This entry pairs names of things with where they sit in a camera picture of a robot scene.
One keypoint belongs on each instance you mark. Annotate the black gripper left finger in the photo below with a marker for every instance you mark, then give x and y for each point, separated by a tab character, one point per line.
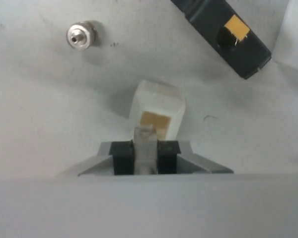
121	158

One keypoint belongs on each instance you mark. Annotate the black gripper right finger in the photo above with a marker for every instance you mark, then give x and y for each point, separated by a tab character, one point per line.
167	158

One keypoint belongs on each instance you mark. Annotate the clear Ethernet plug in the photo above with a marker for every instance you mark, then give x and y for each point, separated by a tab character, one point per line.
145	151

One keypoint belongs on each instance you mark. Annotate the small white Ethernet holder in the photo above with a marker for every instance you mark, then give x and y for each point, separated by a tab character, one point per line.
159	104

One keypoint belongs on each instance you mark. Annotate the metal BNC plug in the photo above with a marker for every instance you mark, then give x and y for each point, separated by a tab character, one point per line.
79	36

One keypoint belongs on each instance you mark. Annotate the black D-SUB plug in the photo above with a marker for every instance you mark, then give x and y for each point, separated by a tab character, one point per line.
213	27

